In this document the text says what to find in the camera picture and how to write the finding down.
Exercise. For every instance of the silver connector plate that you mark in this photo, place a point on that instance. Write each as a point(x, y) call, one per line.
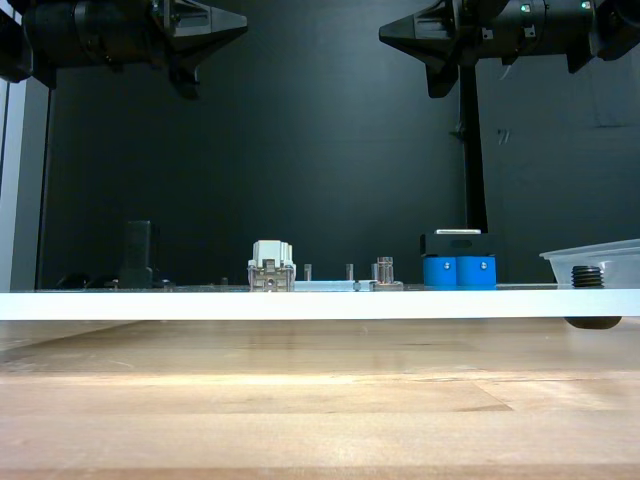
point(457, 232)

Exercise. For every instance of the black rubber foot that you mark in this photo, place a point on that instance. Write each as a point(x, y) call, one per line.
point(595, 323)

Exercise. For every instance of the black vertical post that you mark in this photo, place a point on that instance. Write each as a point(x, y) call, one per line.
point(472, 150)

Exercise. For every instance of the white task board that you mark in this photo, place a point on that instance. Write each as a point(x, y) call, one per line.
point(300, 305)

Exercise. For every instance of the grey connector housing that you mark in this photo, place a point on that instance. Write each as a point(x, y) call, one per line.
point(270, 255)

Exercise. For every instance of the metal cylindrical socket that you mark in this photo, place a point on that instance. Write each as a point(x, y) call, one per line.
point(386, 270)

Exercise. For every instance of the aluminium bar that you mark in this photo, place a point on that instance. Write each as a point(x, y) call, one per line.
point(325, 286)

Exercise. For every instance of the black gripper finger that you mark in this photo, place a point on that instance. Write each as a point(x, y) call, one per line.
point(425, 40)
point(210, 40)

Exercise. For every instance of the black upright bracket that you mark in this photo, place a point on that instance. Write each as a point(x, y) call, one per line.
point(137, 250)

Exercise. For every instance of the black clamp block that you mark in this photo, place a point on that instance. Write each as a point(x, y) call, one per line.
point(460, 246)

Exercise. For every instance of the black set screw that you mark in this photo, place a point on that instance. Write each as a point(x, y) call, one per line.
point(587, 277)

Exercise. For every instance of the blue mounting block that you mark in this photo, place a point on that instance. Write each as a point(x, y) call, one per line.
point(472, 277)
point(437, 277)

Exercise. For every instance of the black round knob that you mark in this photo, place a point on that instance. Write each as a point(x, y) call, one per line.
point(75, 281)
point(105, 282)

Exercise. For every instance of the small metal pin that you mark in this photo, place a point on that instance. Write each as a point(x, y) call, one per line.
point(308, 272)
point(350, 272)

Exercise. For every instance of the clear plastic tub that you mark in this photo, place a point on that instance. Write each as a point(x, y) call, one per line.
point(600, 250)

